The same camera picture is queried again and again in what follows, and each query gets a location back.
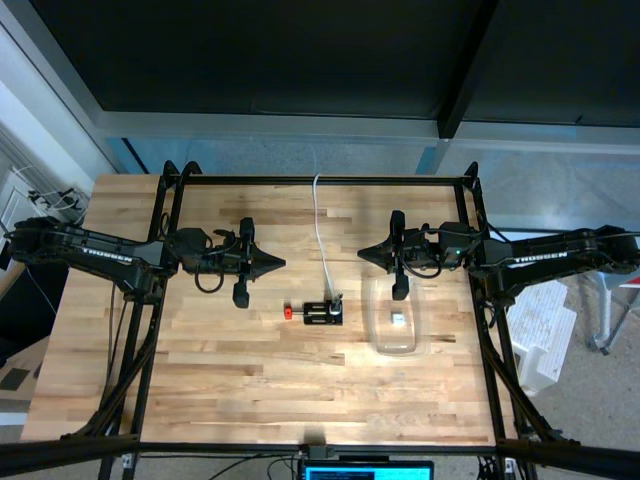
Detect small black table camera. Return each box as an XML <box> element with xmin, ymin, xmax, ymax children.
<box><xmin>298</xmin><ymin>441</ymin><xmax>335</xmax><ymax>462</ymax></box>

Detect grey metal stand leg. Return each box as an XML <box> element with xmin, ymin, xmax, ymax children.
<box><xmin>583</xmin><ymin>272</ymin><xmax>640</xmax><ymax>358</ymax></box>

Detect laptop screen with blue edge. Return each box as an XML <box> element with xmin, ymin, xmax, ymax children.
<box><xmin>298</xmin><ymin>460</ymin><xmax>436</xmax><ymax>480</ymax></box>

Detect black aluminium frame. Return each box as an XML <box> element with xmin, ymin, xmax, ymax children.
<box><xmin>0</xmin><ymin>159</ymin><xmax>640</xmax><ymax>480</ymax></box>

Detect white stepped foam block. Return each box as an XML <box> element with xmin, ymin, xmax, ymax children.
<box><xmin>506</xmin><ymin>281</ymin><xmax>585</xmax><ymax>399</ymax></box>

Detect black clamp with red knob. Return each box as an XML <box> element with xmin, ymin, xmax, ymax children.
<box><xmin>283</xmin><ymin>298</ymin><xmax>346</xmax><ymax>327</ymax></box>

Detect clear plastic container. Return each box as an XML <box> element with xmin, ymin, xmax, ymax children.
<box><xmin>361</xmin><ymin>276</ymin><xmax>431</xmax><ymax>358</ymax></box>

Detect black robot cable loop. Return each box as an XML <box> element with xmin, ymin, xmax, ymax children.
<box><xmin>406</xmin><ymin>255</ymin><xmax>444</xmax><ymax>280</ymax></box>
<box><xmin>193</xmin><ymin>259</ymin><xmax>225</xmax><ymax>295</ymax></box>

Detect black support post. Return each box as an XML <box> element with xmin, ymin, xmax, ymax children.
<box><xmin>436</xmin><ymin>0</ymin><xmax>502</xmax><ymax>141</ymax></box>

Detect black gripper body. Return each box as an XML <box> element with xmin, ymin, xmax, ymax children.
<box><xmin>214</xmin><ymin>216</ymin><xmax>256</xmax><ymax>308</ymax></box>
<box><xmin>390</xmin><ymin>210</ymin><xmax>443</xmax><ymax>302</ymax></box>

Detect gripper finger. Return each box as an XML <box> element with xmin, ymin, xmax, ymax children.
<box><xmin>252</xmin><ymin>243</ymin><xmax>287</xmax><ymax>263</ymax></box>
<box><xmin>356</xmin><ymin>235</ymin><xmax>395</xmax><ymax>255</ymax></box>
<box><xmin>357</xmin><ymin>253</ymin><xmax>395</xmax><ymax>274</ymax></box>
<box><xmin>251</xmin><ymin>261</ymin><xmax>286</xmax><ymax>282</ymax></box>

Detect white socket with flat cable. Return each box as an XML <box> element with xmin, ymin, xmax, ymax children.
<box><xmin>311</xmin><ymin>172</ymin><xmax>342</xmax><ymax>304</ymax></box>

